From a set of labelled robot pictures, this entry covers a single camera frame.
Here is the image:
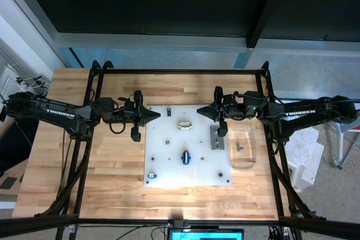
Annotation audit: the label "tangled black white cables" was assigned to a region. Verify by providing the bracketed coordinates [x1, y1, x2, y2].
[15, 74, 50, 90]

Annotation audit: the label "black wall column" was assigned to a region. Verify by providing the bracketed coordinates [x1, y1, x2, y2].
[245, 0, 282, 49]

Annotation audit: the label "white taskboard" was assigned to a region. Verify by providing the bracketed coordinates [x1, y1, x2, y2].
[143, 104, 233, 188]

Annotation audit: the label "clear plastic tub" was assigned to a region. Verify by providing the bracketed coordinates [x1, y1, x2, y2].
[228, 126, 257, 171]

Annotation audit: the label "grey metal peg block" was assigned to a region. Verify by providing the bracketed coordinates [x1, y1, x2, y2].
[209, 124, 226, 152]

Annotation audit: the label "brown cardboard box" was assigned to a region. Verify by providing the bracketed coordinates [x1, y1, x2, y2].
[0, 157, 30, 196]

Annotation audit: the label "blue round holder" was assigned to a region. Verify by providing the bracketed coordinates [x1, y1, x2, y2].
[179, 150, 192, 165]

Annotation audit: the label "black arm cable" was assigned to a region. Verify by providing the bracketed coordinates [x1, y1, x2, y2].
[108, 116, 127, 135]

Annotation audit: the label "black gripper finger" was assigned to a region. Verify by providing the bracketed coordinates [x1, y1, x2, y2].
[141, 106, 161, 116]
[141, 115, 161, 125]
[196, 111, 217, 120]
[196, 103, 217, 112]

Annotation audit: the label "beige connector housing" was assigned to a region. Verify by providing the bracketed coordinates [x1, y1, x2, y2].
[177, 121, 194, 132]

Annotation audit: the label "blue laptop screen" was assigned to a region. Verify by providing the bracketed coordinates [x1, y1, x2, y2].
[168, 228, 245, 240]

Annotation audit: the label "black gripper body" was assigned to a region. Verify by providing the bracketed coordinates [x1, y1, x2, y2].
[214, 85, 235, 137]
[123, 90, 143, 142]

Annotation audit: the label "black table frame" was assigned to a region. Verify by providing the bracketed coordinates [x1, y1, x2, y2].
[0, 60, 360, 240]

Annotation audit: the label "grey metal stand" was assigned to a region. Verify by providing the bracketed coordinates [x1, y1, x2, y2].
[323, 119, 360, 170]

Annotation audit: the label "white foam block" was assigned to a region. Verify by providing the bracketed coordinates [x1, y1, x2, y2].
[284, 129, 325, 193]

